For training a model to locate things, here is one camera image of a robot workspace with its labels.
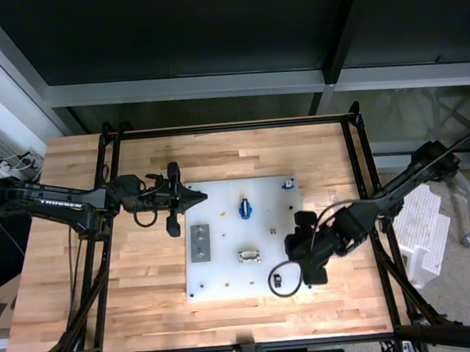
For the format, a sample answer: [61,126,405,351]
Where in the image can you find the black table frame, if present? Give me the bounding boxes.
[0,89,470,352]

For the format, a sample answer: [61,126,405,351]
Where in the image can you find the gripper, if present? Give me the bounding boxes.
[283,208,340,287]
[151,159,212,239]

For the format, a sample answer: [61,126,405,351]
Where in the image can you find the black low camera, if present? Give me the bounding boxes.
[234,336,262,352]

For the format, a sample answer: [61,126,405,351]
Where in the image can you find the blue round connector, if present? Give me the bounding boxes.
[235,197,255,222]

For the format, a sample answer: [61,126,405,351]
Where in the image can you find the grey metal peg plate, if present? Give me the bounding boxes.
[186,222,214,264]

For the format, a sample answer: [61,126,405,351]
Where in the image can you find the white taskboard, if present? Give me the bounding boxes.
[176,172,318,304]

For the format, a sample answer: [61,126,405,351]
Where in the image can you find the white step stool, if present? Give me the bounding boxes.
[389,191,456,294]

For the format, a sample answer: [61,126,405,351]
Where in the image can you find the grey metal wall frame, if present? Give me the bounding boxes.
[0,0,470,142]

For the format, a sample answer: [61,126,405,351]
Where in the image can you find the beige connector housing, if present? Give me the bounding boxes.
[236,248,262,266]

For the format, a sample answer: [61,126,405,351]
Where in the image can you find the black wall post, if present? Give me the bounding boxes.
[299,0,378,115]

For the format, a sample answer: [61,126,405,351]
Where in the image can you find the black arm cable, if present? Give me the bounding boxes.
[261,198,372,300]
[129,171,170,230]

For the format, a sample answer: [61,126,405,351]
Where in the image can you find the white cable bundle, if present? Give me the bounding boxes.
[0,147,43,175]

